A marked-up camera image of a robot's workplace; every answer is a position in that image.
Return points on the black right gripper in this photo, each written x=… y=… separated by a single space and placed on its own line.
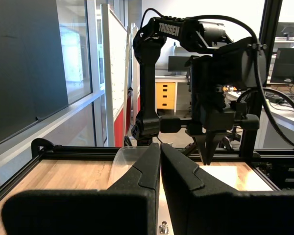
x=210 y=117

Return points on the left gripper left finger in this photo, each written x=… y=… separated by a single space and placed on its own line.
x=100 y=210

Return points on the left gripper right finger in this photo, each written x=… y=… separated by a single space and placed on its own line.
x=223 y=213

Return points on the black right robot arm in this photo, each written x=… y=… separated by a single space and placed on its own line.
x=147 y=85

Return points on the clear plastic tub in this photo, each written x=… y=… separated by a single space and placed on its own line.
x=123 y=159

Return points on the yellow drawer cabinet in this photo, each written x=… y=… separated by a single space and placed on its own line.
x=165 y=95

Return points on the black computer monitor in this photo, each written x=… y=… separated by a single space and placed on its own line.
x=176 y=64
x=289 y=66
x=287 y=29

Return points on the white red partition panel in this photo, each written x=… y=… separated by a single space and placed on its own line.
x=135 y=61
x=117 y=73

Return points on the black table frame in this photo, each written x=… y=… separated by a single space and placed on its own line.
x=83 y=153

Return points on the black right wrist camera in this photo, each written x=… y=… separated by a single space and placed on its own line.
x=245 y=66

